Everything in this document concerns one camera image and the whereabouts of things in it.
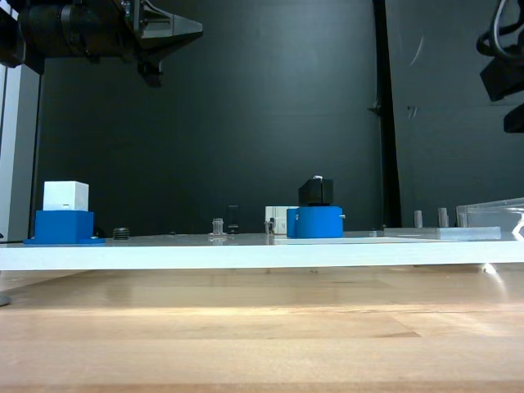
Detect clear plastic tub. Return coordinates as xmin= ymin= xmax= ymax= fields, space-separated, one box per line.
xmin=455 ymin=197 xmax=524 ymax=239

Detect white cube block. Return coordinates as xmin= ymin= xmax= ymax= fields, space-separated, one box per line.
xmin=43 ymin=180 xmax=91 ymax=213

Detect grey metal peg block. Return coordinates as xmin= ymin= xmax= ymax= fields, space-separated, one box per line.
xmin=383 ymin=225 xmax=502 ymax=241

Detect small black connector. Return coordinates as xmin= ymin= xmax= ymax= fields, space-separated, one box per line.
xmin=227 ymin=205 xmax=241 ymax=235

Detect blue square socket base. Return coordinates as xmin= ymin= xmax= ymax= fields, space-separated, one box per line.
xmin=23 ymin=210 xmax=106 ymax=246

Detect white base board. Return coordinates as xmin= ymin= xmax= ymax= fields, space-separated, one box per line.
xmin=0 ymin=232 xmax=524 ymax=272

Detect white connector housing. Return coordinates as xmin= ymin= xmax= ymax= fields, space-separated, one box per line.
xmin=264 ymin=206 xmax=290 ymax=236

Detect black block clamp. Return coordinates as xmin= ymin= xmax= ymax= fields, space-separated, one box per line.
xmin=298 ymin=174 xmax=334 ymax=206

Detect blue round holder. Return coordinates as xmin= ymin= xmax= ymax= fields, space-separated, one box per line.
xmin=286 ymin=206 xmax=347 ymax=239

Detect thin white sheet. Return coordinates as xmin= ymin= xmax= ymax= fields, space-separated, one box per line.
xmin=273 ymin=237 xmax=443 ymax=246

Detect black frame post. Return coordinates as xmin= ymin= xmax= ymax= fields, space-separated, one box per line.
xmin=369 ymin=0 xmax=402 ymax=229

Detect grey frame post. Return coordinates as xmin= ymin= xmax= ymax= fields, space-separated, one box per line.
xmin=0 ymin=63 xmax=43 ymax=243

